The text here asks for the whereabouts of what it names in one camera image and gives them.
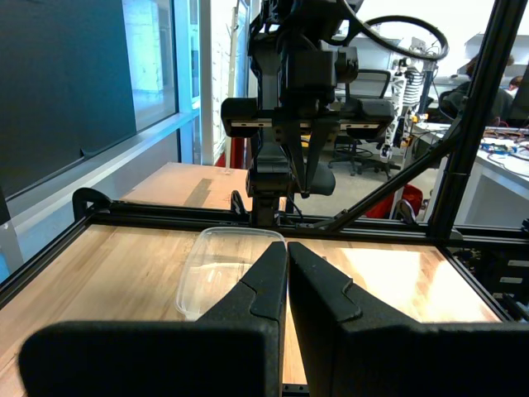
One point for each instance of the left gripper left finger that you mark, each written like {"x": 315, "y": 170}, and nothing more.
{"x": 165, "y": 360}

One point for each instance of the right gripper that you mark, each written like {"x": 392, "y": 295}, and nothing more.
{"x": 241, "y": 111}

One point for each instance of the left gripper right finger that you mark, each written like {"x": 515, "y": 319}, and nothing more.
{"x": 413, "y": 360}

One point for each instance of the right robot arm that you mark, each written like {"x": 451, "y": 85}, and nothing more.
{"x": 268, "y": 182}

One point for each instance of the clear plastic container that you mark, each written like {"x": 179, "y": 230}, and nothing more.
{"x": 215, "y": 264}

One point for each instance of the black office chair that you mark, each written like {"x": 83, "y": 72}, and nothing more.
{"x": 372, "y": 82}

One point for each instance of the person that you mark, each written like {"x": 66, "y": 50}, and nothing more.
{"x": 518, "y": 95}
{"x": 456, "y": 99}

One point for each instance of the window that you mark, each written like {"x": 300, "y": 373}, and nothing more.
{"x": 151, "y": 62}

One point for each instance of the white desk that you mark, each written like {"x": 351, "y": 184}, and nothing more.
{"x": 502, "y": 182}

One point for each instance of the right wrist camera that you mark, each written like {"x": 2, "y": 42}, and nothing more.
{"x": 308, "y": 70}

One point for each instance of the black frame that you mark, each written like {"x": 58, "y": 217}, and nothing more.
{"x": 165, "y": 211}

